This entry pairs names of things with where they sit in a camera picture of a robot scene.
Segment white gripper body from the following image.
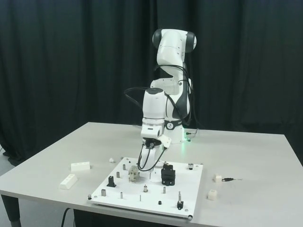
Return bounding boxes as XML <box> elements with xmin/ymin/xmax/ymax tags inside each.
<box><xmin>140</xmin><ymin>144</ymin><xmax>164</xmax><ymax>170</ymax></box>

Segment white peg holder block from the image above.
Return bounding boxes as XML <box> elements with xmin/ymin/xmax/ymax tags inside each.
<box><xmin>58</xmin><ymin>174</ymin><xmax>78</xmax><ymax>190</ymax></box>
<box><xmin>70</xmin><ymin>161</ymin><xmax>92</xmax><ymax>171</ymax></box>

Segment flat white mounting plate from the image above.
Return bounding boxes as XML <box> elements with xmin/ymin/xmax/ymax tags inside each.
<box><xmin>159</xmin><ymin>134</ymin><xmax>172</xmax><ymax>149</ymax></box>

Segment black D-SUB plug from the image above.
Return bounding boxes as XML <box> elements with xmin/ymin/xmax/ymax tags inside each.
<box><xmin>160</xmin><ymin>162</ymin><xmax>176</xmax><ymax>186</ymax></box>

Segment beige multi-pin connector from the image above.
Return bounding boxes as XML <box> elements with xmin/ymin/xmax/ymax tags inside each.
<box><xmin>127</xmin><ymin>166</ymin><xmax>140</xmax><ymax>183</ymax></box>

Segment white box with dark window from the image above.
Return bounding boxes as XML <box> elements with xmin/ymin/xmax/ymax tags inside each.
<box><xmin>141</xmin><ymin>125</ymin><xmax>162</xmax><ymax>139</ymax></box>

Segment white task board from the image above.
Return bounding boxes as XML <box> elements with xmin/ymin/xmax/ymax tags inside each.
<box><xmin>86</xmin><ymin>156</ymin><xmax>205</xmax><ymax>220</ymax></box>

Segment black box under table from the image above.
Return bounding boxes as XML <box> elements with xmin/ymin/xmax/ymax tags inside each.
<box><xmin>73</xmin><ymin>208</ymin><xmax>187</xmax><ymax>227</ymax></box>

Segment black curtain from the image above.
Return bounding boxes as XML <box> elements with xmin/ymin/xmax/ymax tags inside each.
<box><xmin>0</xmin><ymin>0</ymin><xmax>303</xmax><ymax>165</ymax></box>

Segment black table leg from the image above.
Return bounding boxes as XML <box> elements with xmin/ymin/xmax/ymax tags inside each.
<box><xmin>1</xmin><ymin>195</ymin><xmax>19</xmax><ymax>227</ymax></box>

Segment black wrist camera cables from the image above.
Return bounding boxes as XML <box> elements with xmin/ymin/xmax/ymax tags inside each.
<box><xmin>136</xmin><ymin>141</ymin><xmax>167</xmax><ymax>171</ymax></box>

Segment silver wrist ring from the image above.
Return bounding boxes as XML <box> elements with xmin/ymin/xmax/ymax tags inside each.
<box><xmin>142</xmin><ymin>118</ymin><xmax>166</xmax><ymax>126</ymax></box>

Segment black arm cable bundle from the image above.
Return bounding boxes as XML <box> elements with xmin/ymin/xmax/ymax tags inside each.
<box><xmin>125</xmin><ymin>63</ymin><xmax>197</xmax><ymax>133</ymax></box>

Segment black cable under table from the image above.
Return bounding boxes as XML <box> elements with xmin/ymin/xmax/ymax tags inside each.
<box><xmin>62</xmin><ymin>207</ymin><xmax>73</xmax><ymax>227</ymax></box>

